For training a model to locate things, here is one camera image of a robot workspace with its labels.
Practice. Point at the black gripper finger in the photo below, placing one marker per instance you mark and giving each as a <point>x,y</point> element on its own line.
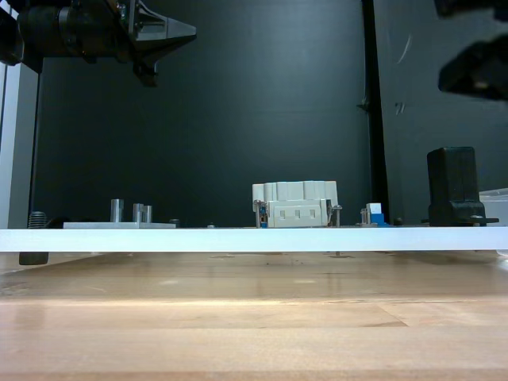
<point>174,31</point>
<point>158,49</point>

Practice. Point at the clear plastic tub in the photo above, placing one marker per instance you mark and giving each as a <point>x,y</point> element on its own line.
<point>496,202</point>

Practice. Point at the blue and white connector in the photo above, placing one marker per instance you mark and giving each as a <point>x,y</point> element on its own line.
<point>377,219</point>

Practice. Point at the beige connector housing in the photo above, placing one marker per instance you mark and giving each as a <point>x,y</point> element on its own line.
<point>295,198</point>

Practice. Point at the white task board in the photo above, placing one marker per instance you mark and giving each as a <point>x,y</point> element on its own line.
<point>254,240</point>

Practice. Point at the black enclosure column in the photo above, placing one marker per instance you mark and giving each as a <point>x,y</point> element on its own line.
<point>375,119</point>

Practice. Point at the black USB socket mount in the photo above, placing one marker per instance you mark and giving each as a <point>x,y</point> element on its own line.
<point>450,178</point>

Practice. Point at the grey aluminium enclosure post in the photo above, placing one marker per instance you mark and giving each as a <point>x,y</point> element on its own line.
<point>20,158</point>

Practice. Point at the silver slotted metal post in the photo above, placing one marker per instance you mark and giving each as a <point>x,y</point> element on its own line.
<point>117,210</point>
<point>143,214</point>

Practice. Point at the grey metal base plate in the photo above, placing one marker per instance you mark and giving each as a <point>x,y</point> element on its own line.
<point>119,225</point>

